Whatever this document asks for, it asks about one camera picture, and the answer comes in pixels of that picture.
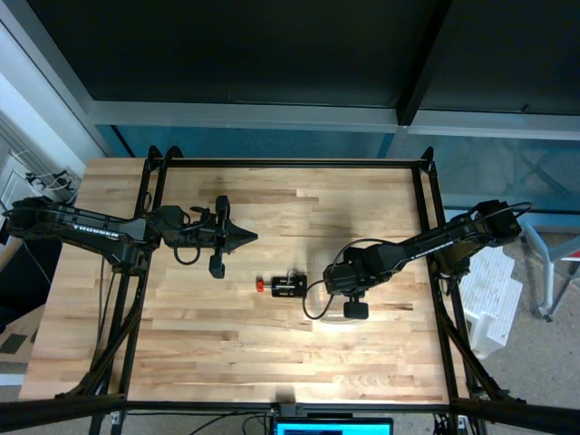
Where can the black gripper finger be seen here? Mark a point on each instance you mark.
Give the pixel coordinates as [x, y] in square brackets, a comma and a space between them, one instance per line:
[240, 231]
[240, 241]

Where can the black wall post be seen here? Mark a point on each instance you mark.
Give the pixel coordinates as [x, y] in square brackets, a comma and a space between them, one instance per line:
[408, 115]

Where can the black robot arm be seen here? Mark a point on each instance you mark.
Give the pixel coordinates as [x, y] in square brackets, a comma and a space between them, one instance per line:
[95, 231]
[435, 242]

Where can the blue laptop screen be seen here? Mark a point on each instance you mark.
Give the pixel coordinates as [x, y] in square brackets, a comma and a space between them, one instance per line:
[331, 428]

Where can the black clamp with red knob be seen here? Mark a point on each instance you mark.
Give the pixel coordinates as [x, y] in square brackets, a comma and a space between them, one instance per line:
[283, 292]

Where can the white stepped plastic block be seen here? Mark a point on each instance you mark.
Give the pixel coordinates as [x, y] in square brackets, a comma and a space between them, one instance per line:
[491, 294]

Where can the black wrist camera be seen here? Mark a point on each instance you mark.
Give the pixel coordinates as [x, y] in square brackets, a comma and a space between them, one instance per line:
[340, 278]

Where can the grey metal chair frame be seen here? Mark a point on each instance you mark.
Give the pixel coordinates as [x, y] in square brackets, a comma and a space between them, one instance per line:
[548, 281]

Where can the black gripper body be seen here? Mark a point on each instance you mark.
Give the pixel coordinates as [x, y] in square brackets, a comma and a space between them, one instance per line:
[355, 311]
[199, 238]

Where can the black aluminium frame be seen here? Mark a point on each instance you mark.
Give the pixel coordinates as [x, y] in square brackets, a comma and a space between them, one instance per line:
[54, 411]

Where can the clear plastic tub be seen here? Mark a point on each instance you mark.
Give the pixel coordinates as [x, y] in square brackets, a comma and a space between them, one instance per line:
[318, 265]

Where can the brown cardboard box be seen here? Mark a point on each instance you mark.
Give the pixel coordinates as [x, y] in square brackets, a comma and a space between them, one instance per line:
[22, 326]

